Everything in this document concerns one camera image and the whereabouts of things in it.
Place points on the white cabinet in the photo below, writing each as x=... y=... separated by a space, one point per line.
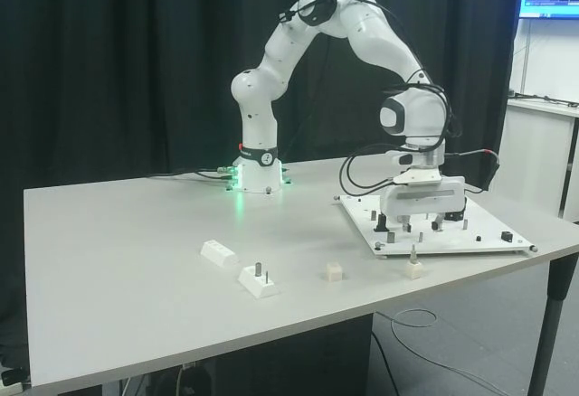
x=534 y=152

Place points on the cream bolt holder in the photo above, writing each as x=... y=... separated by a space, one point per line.
x=413 y=271

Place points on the cream cube holder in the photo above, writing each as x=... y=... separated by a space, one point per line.
x=334 y=273

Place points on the metal bolt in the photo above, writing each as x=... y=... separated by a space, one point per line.
x=412 y=253

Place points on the black curtain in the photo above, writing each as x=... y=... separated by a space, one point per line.
x=113 y=52

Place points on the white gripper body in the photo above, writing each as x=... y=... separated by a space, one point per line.
x=425 y=201

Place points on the metal square peg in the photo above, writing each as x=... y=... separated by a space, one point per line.
x=390 y=236

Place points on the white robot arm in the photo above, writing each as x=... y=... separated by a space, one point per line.
x=384 y=48

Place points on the black table leg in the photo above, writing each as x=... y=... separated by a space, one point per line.
x=554 y=314

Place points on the thick metal round peg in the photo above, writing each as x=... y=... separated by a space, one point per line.
x=258 y=269

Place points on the white task board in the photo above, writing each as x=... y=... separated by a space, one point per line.
x=452 y=240

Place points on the empty white peg holder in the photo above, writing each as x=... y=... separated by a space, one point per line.
x=219 y=253

